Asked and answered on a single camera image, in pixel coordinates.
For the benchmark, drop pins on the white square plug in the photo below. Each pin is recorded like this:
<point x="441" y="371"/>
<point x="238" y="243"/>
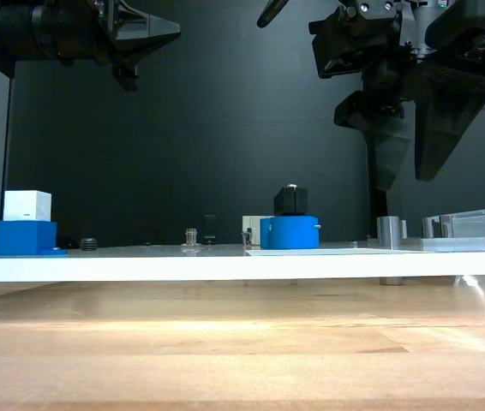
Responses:
<point x="27" y="206"/>

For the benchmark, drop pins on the aluminium clamp block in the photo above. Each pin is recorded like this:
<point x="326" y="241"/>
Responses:
<point x="456" y="244"/>

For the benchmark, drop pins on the white plastic board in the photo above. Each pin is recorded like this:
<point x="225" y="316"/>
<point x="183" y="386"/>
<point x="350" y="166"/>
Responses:
<point x="182" y="267"/>

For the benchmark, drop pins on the dark rectangular plug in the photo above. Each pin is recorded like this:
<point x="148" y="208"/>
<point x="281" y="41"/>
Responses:
<point x="290" y="200"/>

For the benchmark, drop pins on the blue square mount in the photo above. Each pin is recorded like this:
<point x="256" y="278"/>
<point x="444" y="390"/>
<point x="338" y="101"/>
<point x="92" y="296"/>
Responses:
<point x="26" y="237"/>

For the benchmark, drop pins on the black upright beam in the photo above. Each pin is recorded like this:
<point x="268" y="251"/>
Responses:
<point x="379" y="214"/>

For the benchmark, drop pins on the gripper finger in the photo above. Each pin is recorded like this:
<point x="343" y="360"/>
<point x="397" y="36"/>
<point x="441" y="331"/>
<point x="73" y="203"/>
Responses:
<point x="444" y="120"/>
<point x="139" y="50"/>
<point x="388" y="154"/>
<point x="152" y="27"/>

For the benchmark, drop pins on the beige connector housing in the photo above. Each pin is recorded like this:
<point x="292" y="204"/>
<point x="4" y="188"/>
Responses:
<point x="253" y="226"/>

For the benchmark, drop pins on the metal cylinder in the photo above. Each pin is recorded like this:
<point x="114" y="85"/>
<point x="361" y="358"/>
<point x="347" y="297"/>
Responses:
<point x="390" y="233"/>

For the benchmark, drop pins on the clear plastic tub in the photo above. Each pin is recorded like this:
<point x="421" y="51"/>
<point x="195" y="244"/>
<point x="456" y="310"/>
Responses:
<point x="482" y="222"/>

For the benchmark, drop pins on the black upright socket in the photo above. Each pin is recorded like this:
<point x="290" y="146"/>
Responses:
<point x="210" y="227"/>

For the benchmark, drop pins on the small clear bracket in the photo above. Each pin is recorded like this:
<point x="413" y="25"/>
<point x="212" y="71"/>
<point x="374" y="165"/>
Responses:
<point x="191" y="242"/>

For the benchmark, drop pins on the blue round holder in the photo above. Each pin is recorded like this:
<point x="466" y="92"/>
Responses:
<point x="289" y="235"/>

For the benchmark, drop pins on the small black ribbed cap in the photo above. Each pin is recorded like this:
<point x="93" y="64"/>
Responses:
<point x="89" y="244"/>

